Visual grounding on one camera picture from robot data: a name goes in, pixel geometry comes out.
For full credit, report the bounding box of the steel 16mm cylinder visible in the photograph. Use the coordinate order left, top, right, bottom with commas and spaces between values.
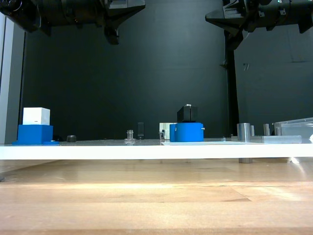
236, 122, 252, 164

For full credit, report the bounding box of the black vertical pillar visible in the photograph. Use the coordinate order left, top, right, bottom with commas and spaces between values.
224, 31, 240, 137

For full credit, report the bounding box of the white cube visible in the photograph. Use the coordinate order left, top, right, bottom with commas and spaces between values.
22, 107, 51, 126

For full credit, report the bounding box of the clear plastic tub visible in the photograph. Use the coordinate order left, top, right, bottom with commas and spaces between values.
273, 117, 313, 143

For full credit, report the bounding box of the grey multi-pin connector housing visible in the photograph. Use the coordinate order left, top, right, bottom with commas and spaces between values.
158, 122, 172, 142

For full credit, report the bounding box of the grey aluminium peg block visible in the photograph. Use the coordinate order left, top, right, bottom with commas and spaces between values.
230, 135, 302, 143

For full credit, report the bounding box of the small silver threaded fitting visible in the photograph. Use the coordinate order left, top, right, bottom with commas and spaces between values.
124, 129, 136, 144

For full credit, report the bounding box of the white task board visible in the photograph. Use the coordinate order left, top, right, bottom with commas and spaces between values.
0, 137, 313, 161

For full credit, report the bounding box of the blue round mount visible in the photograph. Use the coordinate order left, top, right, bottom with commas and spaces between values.
169, 121, 205, 142

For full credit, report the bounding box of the blue square mount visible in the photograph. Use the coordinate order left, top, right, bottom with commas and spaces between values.
11, 124, 60, 145

